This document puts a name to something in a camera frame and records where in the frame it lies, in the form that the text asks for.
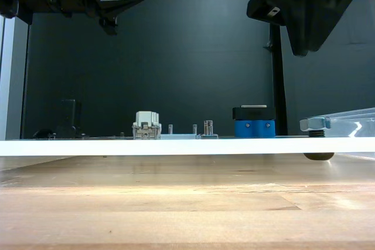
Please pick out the black clamp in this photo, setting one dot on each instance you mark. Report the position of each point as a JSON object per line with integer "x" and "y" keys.
{"x": 70, "y": 115}

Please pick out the black building column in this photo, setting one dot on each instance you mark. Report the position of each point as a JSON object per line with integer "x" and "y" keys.
{"x": 277, "y": 86}

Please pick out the black round foot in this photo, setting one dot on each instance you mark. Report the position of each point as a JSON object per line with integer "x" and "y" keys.
{"x": 317, "y": 156}

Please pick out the silver M12 hex nut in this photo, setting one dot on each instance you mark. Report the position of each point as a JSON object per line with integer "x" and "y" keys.
{"x": 315, "y": 124}

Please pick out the small metal connector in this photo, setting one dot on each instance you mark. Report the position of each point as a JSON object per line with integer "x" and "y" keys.
{"x": 208, "y": 128}

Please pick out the clear plastic tub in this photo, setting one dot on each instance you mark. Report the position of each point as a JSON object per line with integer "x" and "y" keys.
{"x": 357, "y": 121}

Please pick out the silver window frame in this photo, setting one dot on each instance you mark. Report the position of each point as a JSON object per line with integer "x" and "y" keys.
{"x": 8, "y": 86}

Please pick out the grey connector housing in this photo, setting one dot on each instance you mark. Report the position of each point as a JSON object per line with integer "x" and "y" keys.
{"x": 146, "y": 121}

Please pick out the white board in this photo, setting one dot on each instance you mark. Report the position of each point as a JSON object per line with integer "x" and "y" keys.
{"x": 175, "y": 147}

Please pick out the blue and black connector mount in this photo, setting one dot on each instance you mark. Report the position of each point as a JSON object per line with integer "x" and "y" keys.
{"x": 254, "y": 128}

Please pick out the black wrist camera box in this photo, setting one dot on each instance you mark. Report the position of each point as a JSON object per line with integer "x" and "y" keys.
{"x": 265, "y": 4}

